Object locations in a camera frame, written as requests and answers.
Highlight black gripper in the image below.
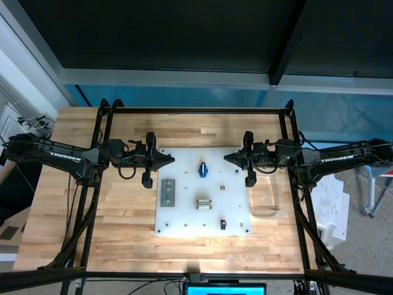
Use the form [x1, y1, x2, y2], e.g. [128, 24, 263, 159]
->
[124, 131, 175, 189]
[224, 130, 276, 188]

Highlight grey HAN10E connector insert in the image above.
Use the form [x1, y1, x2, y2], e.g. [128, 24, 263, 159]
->
[195, 199, 213, 213]

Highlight grey metal plate with posts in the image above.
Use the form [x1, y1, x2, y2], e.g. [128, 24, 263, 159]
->
[159, 178, 177, 207]

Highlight clear plastic tub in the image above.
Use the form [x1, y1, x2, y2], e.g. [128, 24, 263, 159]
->
[249, 173, 281, 218]

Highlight white task board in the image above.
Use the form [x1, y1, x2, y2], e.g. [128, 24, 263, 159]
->
[154, 147, 253, 237]

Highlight white foam packing block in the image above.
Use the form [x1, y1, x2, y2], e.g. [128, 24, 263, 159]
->
[310, 177, 351, 251]

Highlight laptop screen with blue edge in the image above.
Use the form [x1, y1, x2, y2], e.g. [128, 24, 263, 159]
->
[183, 282, 267, 295]

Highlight grey metal chair legs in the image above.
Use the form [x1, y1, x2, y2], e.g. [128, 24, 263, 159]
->
[356, 167, 393, 219]

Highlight brown cardboard box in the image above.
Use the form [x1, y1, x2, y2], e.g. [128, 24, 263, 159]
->
[0, 206, 31, 262]

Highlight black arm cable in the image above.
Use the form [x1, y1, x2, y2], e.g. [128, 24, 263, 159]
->
[118, 159, 136, 180]

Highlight black table-level camera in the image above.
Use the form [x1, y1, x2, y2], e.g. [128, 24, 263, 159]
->
[184, 270, 206, 283]

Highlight white black cable bundle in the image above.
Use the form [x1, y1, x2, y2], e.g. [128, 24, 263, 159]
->
[17, 115, 53, 133]

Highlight black aluminium frame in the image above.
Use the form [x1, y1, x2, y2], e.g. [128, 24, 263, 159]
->
[0, 98, 393, 295]

